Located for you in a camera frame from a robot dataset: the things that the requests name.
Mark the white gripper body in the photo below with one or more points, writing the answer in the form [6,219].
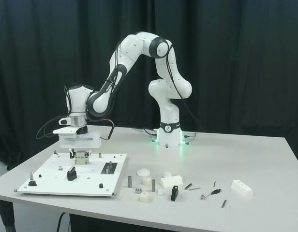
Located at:
[78,142]

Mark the grey waterproof plug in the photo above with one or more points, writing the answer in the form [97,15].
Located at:
[81,159]

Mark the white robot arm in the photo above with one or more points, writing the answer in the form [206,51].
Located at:
[168,96]

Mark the thin black rod red tag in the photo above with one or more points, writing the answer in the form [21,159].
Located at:
[111,131]

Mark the white task board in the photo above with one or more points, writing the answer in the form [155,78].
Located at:
[54,183]

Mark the metal round peg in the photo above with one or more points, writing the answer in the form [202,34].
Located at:
[129,181]

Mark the white large gear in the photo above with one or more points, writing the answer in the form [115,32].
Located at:
[142,172]

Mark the metal hex nut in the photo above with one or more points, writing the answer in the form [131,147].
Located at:
[138,191]

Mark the white round-hole holder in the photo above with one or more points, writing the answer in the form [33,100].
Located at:
[145,181]

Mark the white square-hole holder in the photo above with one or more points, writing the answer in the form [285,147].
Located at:
[144,197]

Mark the metal square peg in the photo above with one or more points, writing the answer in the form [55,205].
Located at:
[153,185]

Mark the white small gear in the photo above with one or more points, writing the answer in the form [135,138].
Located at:
[160,192]

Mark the white long peg holder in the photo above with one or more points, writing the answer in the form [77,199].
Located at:
[170,181]
[242,188]

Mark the dark table leg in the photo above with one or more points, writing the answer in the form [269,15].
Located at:
[4,215]

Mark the black D-SUB plug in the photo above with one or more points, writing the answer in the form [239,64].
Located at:
[174,193]

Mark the thick dark metal peg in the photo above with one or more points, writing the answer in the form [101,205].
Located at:
[188,186]

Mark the metal BNC plug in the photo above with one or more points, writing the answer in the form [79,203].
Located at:
[202,197]

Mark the black USB plug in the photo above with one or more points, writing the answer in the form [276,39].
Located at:
[216,191]

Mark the black curtain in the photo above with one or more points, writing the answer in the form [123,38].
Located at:
[236,60]

